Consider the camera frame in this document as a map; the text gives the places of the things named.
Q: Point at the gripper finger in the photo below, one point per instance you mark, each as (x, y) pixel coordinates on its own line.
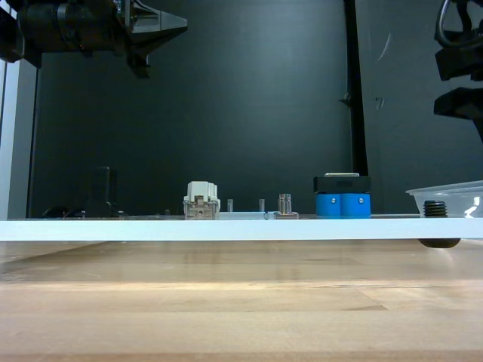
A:
(171, 23)
(147, 41)

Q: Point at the clear plastic tub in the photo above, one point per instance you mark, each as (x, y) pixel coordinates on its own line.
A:
(445, 190)

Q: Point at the small black connector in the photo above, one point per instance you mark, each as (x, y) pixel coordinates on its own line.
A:
(100, 188)

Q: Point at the blue and black D-sub connector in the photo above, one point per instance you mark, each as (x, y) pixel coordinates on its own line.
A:
(341, 205)

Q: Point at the beige connector housing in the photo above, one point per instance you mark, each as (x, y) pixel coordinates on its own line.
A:
(202, 192)

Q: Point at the small metal connector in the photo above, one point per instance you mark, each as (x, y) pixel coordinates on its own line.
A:
(287, 205)

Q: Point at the black threaded screw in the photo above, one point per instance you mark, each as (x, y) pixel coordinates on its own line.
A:
(435, 209)

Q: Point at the black rubber board foot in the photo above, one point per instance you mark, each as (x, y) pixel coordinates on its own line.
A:
(439, 243)

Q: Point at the clear acrylic socket block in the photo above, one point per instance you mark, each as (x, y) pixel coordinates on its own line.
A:
(241, 216)

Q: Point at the white task board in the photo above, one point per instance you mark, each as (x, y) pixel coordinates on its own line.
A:
(226, 230)

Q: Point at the black wall post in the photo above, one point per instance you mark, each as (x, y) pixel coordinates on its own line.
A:
(356, 132)

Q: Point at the grey metal wall frame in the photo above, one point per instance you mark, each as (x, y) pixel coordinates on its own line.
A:
(20, 151)

